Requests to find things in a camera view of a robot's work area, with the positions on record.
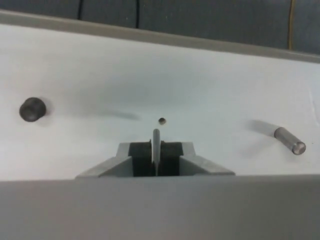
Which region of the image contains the thin metal round peg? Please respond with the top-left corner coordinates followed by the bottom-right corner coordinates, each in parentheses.
top-left (151, 128), bottom-right (162, 176)

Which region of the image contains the black floor cable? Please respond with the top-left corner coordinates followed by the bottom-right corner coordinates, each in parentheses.
top-left (134, 0), bottom-right (141, 29)
top-left (77, 0), bottom-right (85, 20)

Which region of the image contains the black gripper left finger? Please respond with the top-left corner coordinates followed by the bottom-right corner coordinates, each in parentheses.
top-left (74, 141), bottom-right (154, 179)

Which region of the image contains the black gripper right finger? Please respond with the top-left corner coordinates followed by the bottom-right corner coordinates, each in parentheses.
top-left (159, 141), bottom-right (236, 178)

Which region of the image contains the white task board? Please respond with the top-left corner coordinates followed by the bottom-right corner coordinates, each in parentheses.
top-left (0, 23), bottom-right (320, 181)

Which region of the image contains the yellow floor cable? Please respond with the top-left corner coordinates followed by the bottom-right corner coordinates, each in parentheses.
top-left (287, 0), bottom-right (296, 52)

